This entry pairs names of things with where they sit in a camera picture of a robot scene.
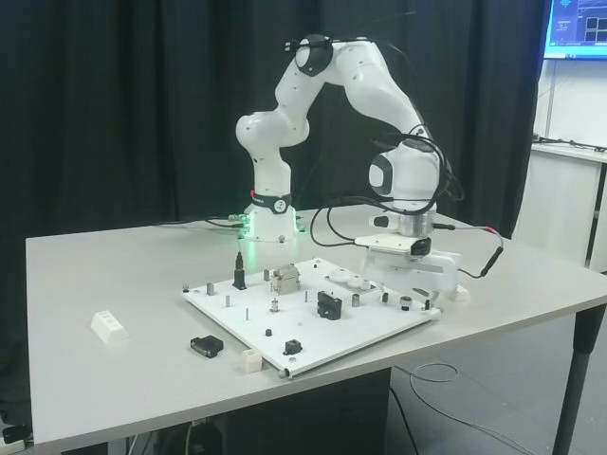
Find thin black rod on wire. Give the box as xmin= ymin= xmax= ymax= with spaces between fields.
xmin=429 ymin=223 xmax=506 ymax=279

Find white square holder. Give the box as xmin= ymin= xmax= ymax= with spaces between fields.
xmin=241 ymin=349 xmax=264 ymax=374

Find black looped cable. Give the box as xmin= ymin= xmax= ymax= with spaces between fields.
xmin=309 ymin=194 xmax=395 ymax=249

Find black base cables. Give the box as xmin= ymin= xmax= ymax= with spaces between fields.
xmin=155 ymin=213 xmax=248 ymax=232

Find blue screen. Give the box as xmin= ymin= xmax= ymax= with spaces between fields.
xmin=542 ymin=0 xmax=607 ymax=62

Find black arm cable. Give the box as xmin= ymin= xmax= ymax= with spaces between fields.
xmin=372 ymin=38 xmax=465 ymax=212

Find black upright plug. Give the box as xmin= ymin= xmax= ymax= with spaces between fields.
xmin=231 ymin=251 xmax=249 ymax=291

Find white task board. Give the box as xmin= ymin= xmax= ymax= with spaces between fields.
xmin=181 ymin=257 xmax=445 ymax=380

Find black table leg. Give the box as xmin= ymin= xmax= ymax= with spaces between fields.
xmin=562 ymin=302 xmax=606 ymax=455

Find black D-SUB plug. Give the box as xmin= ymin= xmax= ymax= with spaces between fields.
xmin=189 ymin=334 xmax=226 ymax=357

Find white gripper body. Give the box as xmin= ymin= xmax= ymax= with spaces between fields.
xmin=359 ymin=248 xmax=463 ymax=301

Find black curtains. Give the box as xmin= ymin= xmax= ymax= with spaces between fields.
xmin=0 ymin=0 xmax=555 ymax=421

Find grey floor cable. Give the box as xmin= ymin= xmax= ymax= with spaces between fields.
xmin=408 ymin=362 xmax=475 ymax=455

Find white cabinet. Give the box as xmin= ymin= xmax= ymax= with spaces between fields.
xmin=527 ymin=136 xmax=607 ymax=275

